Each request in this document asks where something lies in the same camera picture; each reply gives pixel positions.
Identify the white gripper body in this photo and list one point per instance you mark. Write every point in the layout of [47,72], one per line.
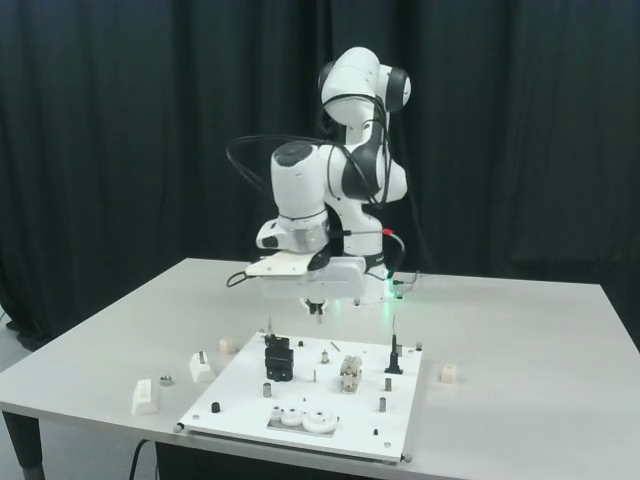
[335,282]

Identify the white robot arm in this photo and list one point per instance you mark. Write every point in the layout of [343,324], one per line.
[360,70]

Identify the black round cap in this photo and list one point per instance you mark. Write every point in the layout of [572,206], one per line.
[216,407]

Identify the white three-hole peg holder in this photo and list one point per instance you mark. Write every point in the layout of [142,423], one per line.
[145,397]

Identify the metal BNC plug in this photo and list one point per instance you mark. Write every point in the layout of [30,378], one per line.
[325,358]

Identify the black D-SUB plug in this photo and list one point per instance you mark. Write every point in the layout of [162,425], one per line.
[278,362]

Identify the beige metal connector block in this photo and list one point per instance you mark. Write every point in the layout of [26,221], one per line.
[351,372]

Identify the tall black plug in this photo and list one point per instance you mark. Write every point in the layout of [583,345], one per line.
[393,355]

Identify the small white cube holder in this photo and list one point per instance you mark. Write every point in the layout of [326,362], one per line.
[227,346]
[449,374]

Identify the white medium gear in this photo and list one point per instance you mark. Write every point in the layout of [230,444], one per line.
[292,416]

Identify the white small gear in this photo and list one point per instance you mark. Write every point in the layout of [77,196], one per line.
[275,415]

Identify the white large gear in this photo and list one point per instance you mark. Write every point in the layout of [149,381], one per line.
[320,421]

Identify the white task board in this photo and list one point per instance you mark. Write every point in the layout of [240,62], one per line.
[235,400]

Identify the metal bolt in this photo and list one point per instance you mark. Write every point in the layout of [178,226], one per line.
[166,381]

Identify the black cabinet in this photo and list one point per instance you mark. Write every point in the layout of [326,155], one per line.
[250,465]

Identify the black curtain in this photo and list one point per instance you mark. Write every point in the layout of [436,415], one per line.
[100,100]

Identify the dark grey table leg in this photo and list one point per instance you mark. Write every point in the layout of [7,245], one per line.
[25,450]

